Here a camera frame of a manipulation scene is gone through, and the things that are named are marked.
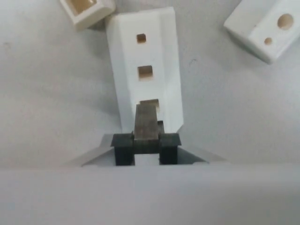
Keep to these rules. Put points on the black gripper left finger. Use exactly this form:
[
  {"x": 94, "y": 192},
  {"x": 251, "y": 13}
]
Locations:
[{"x": 123, "y": 150}]

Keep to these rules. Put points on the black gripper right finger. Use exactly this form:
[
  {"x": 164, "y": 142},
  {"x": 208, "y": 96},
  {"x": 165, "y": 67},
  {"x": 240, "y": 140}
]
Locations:
[{"x": 168, "y": 150}]

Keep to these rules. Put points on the metal square peg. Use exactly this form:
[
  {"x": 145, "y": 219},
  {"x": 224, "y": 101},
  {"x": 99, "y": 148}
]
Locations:
[{"x": 146, "y": 124}]

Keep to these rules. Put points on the white square-hole peg holder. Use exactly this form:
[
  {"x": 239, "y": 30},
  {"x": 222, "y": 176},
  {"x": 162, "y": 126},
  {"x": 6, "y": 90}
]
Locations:
[{"x": 145, "y": 58}]

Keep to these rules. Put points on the white round-hole peg holder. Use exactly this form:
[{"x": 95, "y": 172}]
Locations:
[{"x": 264, "y": 30}]

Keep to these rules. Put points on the small beige plug holder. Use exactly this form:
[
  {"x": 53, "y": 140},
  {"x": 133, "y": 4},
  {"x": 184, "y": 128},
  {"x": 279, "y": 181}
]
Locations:
[{"x": 87, "y": 11}]

